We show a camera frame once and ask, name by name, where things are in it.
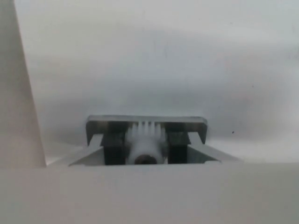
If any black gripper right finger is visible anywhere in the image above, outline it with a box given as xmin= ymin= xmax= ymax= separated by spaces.
xmin=164 ymin=121 xmax=244 ymax=164

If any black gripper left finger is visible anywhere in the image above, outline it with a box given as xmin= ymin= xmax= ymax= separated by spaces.
xmin=68 ymin=121 xmax=128 ymax=167

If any white small gear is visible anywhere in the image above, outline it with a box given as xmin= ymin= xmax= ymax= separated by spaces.
xmin=126 ymin=121 xmax=168 ymax=165

